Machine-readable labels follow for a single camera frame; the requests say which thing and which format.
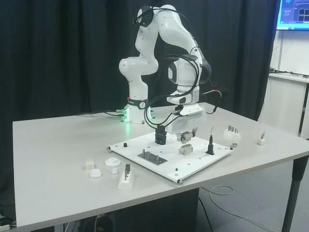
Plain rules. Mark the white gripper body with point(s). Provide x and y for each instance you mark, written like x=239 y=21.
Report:
x=188 y=120

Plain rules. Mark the grey waterproof plug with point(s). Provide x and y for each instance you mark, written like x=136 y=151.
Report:
x=186 y=137

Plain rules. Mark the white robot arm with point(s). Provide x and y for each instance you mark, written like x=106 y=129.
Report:
x=144 y=43

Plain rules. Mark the white task board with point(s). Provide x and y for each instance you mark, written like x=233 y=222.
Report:
x=193 y=162

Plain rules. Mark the round white peg holder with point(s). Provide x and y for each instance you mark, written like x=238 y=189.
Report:
x=231 y=136

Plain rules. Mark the small grey metal part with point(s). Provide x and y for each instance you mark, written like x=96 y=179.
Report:
x=234 y=145

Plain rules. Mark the metal square peg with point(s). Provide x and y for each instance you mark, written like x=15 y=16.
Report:
x=126 y=172
x=129 y=168

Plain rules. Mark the small white plug holder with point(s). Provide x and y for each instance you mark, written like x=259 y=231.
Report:
x=261 y=141

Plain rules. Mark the white large gear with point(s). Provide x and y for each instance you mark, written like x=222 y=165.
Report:
x=112 y=162

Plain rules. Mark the long white peg holder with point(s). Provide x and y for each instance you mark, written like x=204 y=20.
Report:
x=125 y=183

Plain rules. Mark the white small gear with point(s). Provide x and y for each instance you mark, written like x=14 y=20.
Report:
x=114 y=170

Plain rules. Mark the white medium gear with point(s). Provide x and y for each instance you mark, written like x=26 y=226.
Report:
x=95 y=174

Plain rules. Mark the white cube holder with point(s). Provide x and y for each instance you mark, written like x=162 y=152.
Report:
x=89 y=164

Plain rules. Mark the white cabinet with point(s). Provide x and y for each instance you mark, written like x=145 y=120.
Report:
x=285 y=104

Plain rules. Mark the black table leg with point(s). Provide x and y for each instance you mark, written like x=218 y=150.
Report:
x=297 y=188

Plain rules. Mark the black curtain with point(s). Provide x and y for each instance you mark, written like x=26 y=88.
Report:
x=60 y=60

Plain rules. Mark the blue screen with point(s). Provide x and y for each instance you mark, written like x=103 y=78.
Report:
x=293 y=14

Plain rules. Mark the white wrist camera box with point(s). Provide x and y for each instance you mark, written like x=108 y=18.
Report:
x=179 y=99

